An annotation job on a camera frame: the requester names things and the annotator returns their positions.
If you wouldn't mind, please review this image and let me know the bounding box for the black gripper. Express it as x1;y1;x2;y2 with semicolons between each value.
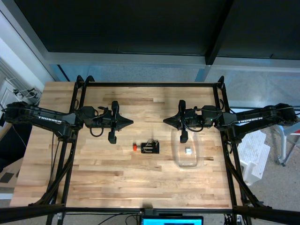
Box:
102;100;135;144
163;99;196;144

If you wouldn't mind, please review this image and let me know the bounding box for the black vise with red knob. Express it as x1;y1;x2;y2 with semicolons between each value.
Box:
132;140;160;155

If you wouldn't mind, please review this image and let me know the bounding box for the clear plastic tub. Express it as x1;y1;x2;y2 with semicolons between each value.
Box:
171;128;204;171

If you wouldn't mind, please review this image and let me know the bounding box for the white foam block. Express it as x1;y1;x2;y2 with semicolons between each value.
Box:
236;130;273;187

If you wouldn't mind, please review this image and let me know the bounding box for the blue laptop screen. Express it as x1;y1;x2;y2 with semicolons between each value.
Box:
140;215;204;225

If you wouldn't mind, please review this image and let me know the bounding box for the brown cardboard box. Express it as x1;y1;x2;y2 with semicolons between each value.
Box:
0;156;24;201

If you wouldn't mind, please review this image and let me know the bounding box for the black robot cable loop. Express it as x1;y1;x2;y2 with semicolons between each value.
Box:
89;117;105;138

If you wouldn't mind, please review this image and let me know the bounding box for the thin silver wire bundle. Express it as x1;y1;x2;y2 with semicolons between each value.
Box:
145;138;156;151

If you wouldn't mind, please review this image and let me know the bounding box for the black aluminium frame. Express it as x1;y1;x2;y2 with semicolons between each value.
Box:
0;75;300;225

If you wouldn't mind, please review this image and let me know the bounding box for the small black table camera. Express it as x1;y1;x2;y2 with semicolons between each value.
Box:
142;203;156;216

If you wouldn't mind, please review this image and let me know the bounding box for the grey metal chair frame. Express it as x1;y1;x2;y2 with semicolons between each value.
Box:
269;123;300;168

